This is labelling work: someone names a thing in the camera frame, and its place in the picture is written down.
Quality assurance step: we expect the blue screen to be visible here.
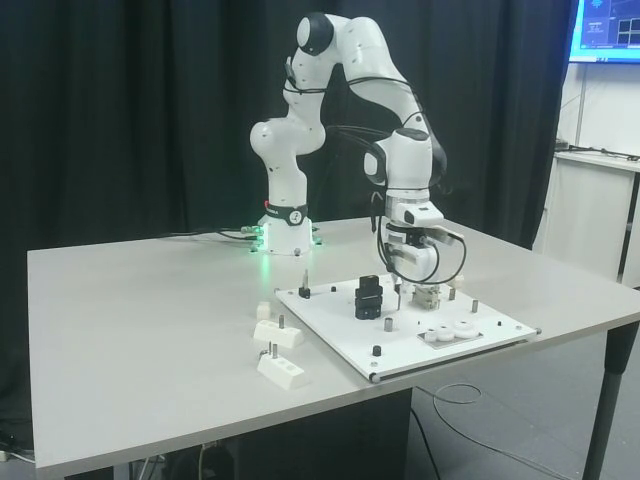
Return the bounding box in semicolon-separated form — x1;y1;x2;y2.
568;0;640;65

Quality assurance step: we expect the black base cable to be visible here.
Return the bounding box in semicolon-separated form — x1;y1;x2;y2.
164;227;256;241

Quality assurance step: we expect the beige rectangular connector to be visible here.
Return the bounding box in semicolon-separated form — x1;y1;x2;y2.
412;285;442;310

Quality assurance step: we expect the white cabinet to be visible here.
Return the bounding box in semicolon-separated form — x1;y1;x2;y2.
532;149;640;291

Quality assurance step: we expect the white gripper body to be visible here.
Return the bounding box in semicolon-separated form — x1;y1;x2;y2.
385;240;440;282

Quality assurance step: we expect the flat white mounting plate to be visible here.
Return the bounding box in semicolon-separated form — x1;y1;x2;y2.
428;227;464;246

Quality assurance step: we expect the black D-SUB plug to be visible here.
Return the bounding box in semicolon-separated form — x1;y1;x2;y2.
353;273;385;321

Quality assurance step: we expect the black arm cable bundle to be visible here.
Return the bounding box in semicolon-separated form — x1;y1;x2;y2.
282;57;451;201

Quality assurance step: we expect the white peg holder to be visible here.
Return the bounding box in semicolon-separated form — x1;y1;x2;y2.
255;355;312;391
252;322;305;349

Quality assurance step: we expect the dark grey table leg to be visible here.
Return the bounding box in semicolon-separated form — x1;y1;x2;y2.
582;329;629;480

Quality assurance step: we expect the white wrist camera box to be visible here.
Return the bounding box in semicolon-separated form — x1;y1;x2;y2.
397;202;445;226

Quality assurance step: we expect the white task board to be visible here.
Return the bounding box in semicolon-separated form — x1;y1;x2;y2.
273;269;542;385

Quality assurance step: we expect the grey floor cable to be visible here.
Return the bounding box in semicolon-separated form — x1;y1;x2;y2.
430;383;504;416

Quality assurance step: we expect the black curtain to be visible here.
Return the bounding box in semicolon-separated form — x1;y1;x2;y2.
0;0;584;454

